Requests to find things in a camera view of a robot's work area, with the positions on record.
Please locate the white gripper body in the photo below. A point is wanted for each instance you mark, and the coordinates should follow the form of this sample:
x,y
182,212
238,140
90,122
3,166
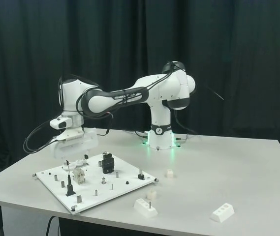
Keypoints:
x,y
80,146

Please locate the white large gear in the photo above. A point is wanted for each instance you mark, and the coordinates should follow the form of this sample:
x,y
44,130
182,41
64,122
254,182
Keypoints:
x,y
71,168

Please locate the white medium gear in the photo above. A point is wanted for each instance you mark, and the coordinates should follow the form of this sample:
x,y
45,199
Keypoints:
x,y
80,162

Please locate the flat white plate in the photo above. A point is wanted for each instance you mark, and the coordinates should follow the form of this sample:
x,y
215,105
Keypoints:
x,y
71,134

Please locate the small metal peg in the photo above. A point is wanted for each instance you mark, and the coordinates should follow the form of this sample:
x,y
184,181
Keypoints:
x,y
99,164

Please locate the black D-SUB plug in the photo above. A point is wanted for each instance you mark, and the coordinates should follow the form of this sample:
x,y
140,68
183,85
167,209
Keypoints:
x,y
108,163

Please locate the black USB plug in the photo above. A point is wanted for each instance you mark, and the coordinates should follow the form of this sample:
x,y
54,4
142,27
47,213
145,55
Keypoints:
x,y
70,189

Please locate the metal BNC plug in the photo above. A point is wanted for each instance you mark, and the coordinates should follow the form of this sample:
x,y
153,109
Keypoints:
x,y
103,181

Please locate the large metal square peg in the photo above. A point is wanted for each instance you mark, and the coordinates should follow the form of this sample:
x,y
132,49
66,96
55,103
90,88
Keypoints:
x,y
79,198

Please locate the thin black rod red tag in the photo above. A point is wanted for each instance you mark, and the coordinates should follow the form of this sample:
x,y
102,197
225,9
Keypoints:
x,y
111,121

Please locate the white task board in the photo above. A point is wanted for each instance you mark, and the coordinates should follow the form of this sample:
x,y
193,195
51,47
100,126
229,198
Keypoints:
x,y
120,191

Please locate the small white holder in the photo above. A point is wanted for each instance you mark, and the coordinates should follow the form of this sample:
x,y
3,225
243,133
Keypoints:
x,y
151,194
168,173

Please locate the long white peg holder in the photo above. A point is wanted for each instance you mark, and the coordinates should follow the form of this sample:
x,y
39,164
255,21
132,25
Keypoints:
x,y
143,209
223,212

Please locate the black curtain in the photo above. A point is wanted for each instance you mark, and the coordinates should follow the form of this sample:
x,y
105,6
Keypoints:
x,y
31,49

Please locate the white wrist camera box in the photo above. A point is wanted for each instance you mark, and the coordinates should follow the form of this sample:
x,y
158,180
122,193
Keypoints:
x,y
59,123

